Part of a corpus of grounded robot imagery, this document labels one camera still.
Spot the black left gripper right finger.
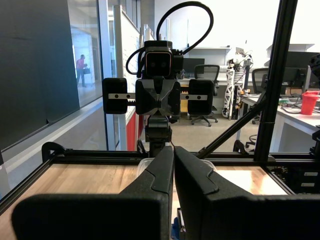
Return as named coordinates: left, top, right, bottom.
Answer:
left=174, top=146, right=320, bottom=240

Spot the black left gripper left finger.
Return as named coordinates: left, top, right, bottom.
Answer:
left=11, top=146, right=175, bottom=240

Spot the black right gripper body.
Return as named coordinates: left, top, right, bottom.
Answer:
left=102, top=76, right=215, bottom=116

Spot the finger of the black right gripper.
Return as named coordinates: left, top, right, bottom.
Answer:
left=135, top=79, right=159, bottom=116
left=158, top=79, right=181, bottom=116

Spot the silver connector plate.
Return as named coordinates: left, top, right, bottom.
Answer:
left=176, top=207, right=185, bottom=235

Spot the white task board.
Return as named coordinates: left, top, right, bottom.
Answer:
left=213, top=168, right=261, bottom=196

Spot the person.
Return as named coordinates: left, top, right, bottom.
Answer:
left=75, top=54, right=91, bottom=88

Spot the black computer monitor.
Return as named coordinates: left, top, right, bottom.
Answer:
left=281, top=51, right=320, bottom=89
left=183, top=58, right=206, bottom=74

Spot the black office chair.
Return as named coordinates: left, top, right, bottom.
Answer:
left=251, top=67, right=270, bottom=125
left=187, top=64, right=221, bottom=127

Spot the white lattice stand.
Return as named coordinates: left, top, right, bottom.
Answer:
left=223, top=58, right=245, bottom=119

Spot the blue mounting block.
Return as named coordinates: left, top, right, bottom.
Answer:
left=170, top=216, right=187, bottom=240

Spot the clear plastic tub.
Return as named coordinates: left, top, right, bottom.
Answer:
left=138, top=156, right=216, bottom=176

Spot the black control box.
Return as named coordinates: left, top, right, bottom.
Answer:
left=269, top=149, right=320, bottom=196

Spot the white desk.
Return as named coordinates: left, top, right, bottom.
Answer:
left=236, top=94, right=320, bottom=154

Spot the red bucket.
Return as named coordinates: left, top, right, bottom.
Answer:
left=300, top=90, right=320, bottom=116

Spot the short black looped cable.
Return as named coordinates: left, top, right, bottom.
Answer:
left=125, top=47, right=147, bottom=76

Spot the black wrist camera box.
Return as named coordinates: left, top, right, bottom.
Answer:
left=144, top=40, right=174, bottom=78

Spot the black frame rail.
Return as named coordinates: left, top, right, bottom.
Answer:
left=41, top=148, right=320, bottom=165
left=259, top=164, right=300, bottom=196
left=0, top=156, right=55, bottom=213

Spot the white wall shelf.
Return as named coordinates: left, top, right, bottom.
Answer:
left=186, top=45, right=233, bottom=76

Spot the black diagonal frame brace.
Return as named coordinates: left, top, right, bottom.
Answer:
left=196, top=89, right=267, bottom=160

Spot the black corner bracket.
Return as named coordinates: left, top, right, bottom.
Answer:
left=41, top=141, right=66, bottom=157
left=232, top=139, right=249, bottom=153

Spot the long black looped cable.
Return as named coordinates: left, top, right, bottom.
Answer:
left=156, top=1, right=215, bottom=55

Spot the black frame upright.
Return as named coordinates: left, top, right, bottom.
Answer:
left=252, top=0, right=299, bottom=162

